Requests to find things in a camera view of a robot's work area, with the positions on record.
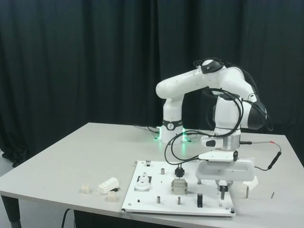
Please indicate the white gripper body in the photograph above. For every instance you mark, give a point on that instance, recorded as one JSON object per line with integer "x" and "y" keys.
{"x": 225, "y": 172}

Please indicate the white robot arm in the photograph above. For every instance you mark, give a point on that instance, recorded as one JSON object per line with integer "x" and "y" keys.
{"x": 185, "y": 80}

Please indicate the white peg holder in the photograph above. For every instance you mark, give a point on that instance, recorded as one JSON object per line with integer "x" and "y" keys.
{"x": 251, "y": 184}

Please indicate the metal round peg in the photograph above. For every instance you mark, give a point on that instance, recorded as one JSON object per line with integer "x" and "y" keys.
{"x": 158, "y": 200}
{"x": 163, "y": 171}

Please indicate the black USB plug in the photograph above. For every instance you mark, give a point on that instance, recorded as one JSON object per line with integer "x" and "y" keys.
{"x": 200, "y": 200}

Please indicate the metal D-SUB plug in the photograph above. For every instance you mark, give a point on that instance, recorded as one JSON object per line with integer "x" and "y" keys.
{"x": 179, "y": 187}

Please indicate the black waterproof plug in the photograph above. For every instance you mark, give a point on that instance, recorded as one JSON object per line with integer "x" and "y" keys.
{"x": 179, "y": 172}

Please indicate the white task board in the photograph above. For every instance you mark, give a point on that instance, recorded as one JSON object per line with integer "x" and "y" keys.
{"x": 166, "y": 187}

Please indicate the metal BNC plug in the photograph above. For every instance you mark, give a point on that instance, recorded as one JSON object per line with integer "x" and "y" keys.
{"x": 148, "y": 163}

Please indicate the white small gear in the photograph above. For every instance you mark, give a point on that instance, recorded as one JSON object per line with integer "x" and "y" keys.
{"x": 144, "y": 177}

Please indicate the white large gear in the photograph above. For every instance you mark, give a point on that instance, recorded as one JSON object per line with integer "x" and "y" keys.
{"x": 142, "y": 186}

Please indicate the small black plug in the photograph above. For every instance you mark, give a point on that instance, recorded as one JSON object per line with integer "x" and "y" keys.
{"x": 116, "y": 189}

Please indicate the small white cube holder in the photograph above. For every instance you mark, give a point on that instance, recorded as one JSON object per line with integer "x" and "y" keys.
{"x": 112, "y": 196}
{"x": 86, "y": 188}

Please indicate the long white holder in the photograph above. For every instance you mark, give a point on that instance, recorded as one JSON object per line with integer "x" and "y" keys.
{"x": 107, "y": 185}

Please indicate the black curtains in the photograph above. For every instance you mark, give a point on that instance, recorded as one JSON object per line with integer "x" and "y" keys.
{"x": 83, "y": 59}

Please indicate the black table leg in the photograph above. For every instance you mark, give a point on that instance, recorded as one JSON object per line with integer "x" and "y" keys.
{"x": 10, "y": 211}

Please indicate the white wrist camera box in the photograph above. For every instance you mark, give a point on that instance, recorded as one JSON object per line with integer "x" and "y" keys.
{"x": 211, "y": 142}

